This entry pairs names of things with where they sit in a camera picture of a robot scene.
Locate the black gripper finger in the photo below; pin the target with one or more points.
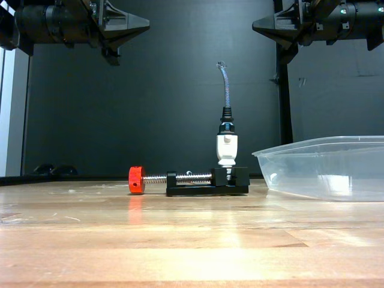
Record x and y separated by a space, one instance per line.
270 25
132 25

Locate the black pillar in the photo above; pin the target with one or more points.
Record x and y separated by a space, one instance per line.
285 105

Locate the clear plastic tub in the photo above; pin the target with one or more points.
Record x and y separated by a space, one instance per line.
315 174

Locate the black clamp with orange knob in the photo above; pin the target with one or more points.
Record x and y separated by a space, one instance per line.
207 190

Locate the black metal frame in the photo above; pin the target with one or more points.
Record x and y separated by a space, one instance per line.
90 178

